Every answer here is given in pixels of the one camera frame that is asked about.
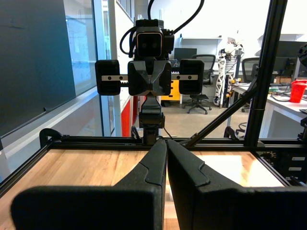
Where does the yellow metal cabinet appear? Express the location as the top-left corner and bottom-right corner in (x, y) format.
(160, 80), (181, 101)

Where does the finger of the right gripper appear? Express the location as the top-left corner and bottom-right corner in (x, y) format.
(128, 60), (152, 96)
(151, 60), (172, 96)

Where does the black mesh office chair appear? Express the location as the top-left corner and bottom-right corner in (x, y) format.
(240, 57), (260, 113)
(183, 54), (216, 115)

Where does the black computer monitor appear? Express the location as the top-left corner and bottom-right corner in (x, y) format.
(174, 47), (197, 60)
(273, 41), (307, 79)

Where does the red plastic cup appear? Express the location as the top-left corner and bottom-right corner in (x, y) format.
(289, 80), (307, 103)

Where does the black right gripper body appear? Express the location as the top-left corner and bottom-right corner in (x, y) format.
(95, 58), (205, 96)

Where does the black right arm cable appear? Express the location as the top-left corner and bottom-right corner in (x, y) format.
(119, 0), (206, 58)

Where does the white lattice stand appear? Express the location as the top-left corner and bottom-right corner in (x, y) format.
(214, 35), (244, 106)

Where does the white office desk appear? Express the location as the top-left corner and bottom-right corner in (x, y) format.
(231, 83), (307, 139)

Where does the black aluminium frame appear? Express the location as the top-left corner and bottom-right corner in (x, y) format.
(0, 0), (307, 199)

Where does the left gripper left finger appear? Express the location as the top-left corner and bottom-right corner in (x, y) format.
(11, 139), (167, 230)

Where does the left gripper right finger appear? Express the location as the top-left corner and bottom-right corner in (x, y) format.
(167, 140), (307, 230)

